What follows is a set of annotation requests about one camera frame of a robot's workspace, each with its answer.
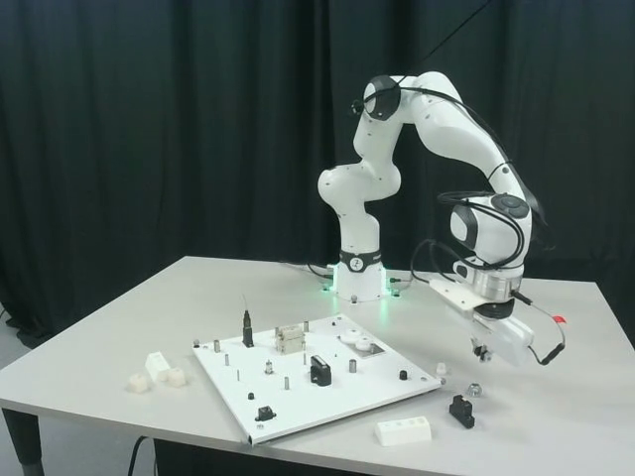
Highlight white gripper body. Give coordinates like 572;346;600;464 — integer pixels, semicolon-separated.
470;315;537;369

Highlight flat white mounting plate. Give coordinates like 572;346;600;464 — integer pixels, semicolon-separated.
428;279;486;314

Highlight black plug in black holder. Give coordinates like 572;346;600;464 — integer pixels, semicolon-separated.
447;393;476;426

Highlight white long peg holder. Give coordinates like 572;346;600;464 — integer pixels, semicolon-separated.
373;416;435;446
144;350;173;383

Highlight black D-SUB plug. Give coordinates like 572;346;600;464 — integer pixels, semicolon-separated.
308;354;333;386

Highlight white task board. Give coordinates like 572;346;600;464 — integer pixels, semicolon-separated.
191;315;443;446

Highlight beige connector block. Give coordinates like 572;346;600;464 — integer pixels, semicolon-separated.
275;325;304;356

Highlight black box under table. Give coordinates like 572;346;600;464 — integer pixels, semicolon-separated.
152;438;348;476

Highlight black curtains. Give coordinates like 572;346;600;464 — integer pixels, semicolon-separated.
0;0;635;343

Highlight black table leg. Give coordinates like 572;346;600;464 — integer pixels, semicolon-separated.
0;408;42;476

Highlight thin black rod on wire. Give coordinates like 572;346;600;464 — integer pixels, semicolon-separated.
515;292;568;367

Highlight silver wrist ring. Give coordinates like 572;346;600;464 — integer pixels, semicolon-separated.
470;269;521;302

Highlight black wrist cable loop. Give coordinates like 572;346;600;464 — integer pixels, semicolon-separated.
410;236;478;288

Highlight black base cables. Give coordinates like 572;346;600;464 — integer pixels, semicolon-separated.
277;258;434;290

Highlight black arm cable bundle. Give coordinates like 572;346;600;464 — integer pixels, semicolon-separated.
349;81;548;262

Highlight black floor cable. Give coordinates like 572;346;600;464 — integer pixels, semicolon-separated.
130;434;156;476

